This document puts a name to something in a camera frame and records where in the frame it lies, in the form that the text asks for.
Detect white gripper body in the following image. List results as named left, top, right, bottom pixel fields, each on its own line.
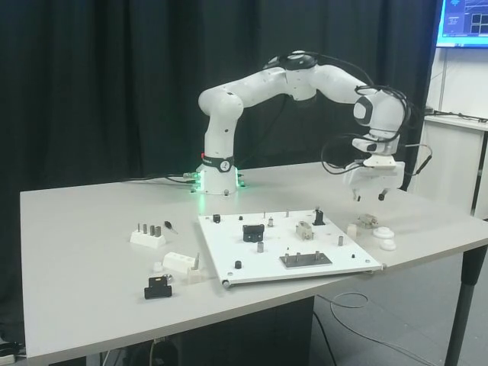
left=342, top=160, right=406, bottom=196

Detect metal waterproof plug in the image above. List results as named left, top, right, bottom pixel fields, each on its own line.
left=358, top=213, right=380, bottom=230

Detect white cabinet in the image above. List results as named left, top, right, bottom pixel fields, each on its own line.
left=416, top=113, right=488, bottom=221

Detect white task board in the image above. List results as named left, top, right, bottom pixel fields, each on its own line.
left=197, top=208, right=384, bottom=291

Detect dark table leg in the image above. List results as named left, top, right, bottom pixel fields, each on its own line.
left=445, top=243, right=486, bottom=366

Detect blue screen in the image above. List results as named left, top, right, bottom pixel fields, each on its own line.
left=435, top=0, right=488, bottom=50

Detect white stepped holder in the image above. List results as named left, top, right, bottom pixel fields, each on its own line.
left=185, top=266, right=205, bottom=285

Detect white long holder with holes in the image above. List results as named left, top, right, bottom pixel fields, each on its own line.
left=162, top=251, right=196, bottom=273

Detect white peg holder with holes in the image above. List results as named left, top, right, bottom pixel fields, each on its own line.
left=129, top=227, right=168, bottom=249

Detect black D-SUB plug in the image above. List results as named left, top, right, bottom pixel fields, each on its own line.
left=143, top=277, right=175, bottom=300

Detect black curtain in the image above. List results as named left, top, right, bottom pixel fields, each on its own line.
left=0, top=0, right=446, bottom=339

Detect white power strip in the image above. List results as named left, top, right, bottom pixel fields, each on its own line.
left=0, top=341, right=26, bottom=364

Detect black looped gripper cable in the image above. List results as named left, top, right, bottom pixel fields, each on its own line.
left=320, top=132, right=368, bottom=177

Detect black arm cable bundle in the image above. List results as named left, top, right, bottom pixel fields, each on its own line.
left=266, top=52, right=416, bottom=153

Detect grey floor cable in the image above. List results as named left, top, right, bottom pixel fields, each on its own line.
left=329, top=291, right=453, bottom=366

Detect black base cables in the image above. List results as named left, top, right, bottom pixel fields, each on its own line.
left=124, top=172, right=200, bottom=185

